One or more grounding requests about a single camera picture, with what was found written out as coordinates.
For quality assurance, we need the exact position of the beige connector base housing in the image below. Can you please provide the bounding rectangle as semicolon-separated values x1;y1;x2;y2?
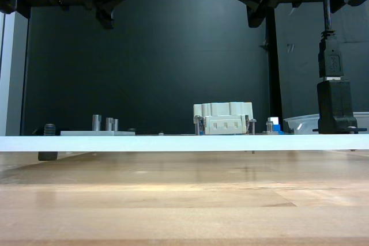
202;115;246;136

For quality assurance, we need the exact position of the black aluminium frame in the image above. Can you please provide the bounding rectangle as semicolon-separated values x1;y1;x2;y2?
259;6;283;136

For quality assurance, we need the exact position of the grey metal plate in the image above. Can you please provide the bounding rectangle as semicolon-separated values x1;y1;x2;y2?
59;130;136;137

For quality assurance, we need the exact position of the black threaded foot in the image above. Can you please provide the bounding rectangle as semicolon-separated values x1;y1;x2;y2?
37;123;58;162

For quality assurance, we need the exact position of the black USB connector cable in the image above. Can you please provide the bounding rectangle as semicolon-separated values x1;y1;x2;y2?
318;0;344;81

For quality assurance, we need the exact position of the white task board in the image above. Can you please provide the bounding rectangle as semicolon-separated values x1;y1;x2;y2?
0;135;369;152

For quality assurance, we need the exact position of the beige connector insert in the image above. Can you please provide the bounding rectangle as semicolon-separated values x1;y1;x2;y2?
193;101;254;118

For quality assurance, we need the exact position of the clear plastic tub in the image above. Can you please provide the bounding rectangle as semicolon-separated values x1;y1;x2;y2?
282;112;369;135

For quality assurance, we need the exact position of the blue white connector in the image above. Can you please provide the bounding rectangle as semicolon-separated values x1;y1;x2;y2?
268;116;281;135

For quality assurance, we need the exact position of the black USB socket mount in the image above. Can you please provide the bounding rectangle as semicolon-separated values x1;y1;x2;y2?
312;80;367;135

